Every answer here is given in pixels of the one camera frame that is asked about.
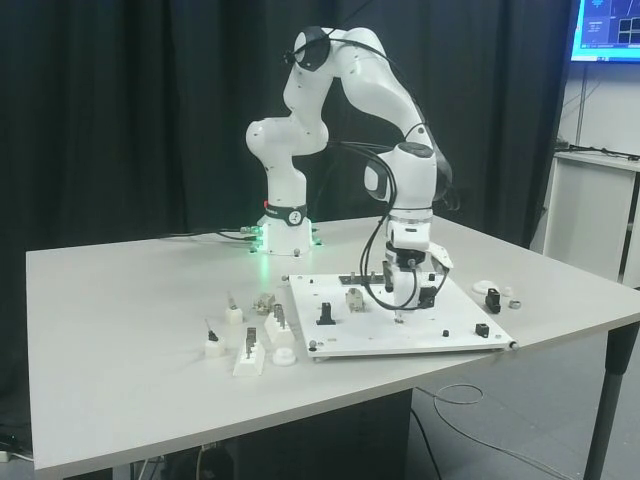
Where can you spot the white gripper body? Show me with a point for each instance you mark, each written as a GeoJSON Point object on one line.
{"type": "Point", "coordinates": [406, 290]}

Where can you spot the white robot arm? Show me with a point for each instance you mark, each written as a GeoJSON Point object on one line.
{"type": "Point", "coordinates": [400, 185]}

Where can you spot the white task board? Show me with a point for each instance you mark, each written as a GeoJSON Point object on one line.
{"type": "Point", "coordinates": [360, 340]}

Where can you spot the white large gear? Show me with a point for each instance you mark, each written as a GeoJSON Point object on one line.
{"type": "Point", "coordinates": [484, 287]}

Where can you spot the black D-SUB plug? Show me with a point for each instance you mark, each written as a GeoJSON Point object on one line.
{"type": "Point", "coordinates": [493, 300]}

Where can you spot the metal hex nut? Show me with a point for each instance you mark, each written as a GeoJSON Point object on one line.
{"type": "Point", "coordinates": [515, 303]}

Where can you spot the white medium gear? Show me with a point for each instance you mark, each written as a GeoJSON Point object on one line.
{"type": "Point", "coordinates": [283, 356]}

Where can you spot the white peg holder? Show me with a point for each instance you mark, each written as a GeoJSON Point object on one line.
{"type": "Point", "coordinates": [272, 335]}
{"type": "Point", "coordinates": [247, 367]}

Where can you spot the beige metal connector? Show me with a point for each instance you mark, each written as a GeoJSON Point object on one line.
{"type": "Point", "coordinates": [265, 305]}

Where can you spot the small grey plug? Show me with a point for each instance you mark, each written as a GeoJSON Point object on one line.
{"type": "Point", "coordinates": [232, 302]}

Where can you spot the small white plug holder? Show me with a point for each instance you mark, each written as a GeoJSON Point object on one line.
{"type": "Point", "coordinates": [213, 349]}
{"type": "Point", "coordinates": [233, 317]}

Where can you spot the white cabinet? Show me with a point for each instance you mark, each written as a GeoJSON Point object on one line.
{"type": "Point", "coordinates": [585, 215]}

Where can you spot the black table leg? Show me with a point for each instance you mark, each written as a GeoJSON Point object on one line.
{"type": "Point", "coordinates": [607, 400]}

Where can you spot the blue screen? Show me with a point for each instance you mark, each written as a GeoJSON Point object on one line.
{"type": "Point", "coordinates": [605, 30]}

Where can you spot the black curtain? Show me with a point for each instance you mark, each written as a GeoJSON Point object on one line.
{"type": "Point", "coordinates": [125, 100]}

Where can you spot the white power strip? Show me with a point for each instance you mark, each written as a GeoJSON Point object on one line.
{"type": "Point", "coordinates": [4, 456]}

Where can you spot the flat white mount plate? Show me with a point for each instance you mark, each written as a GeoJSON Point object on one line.
{"type": "Point", "coordinates": [442, 257]}

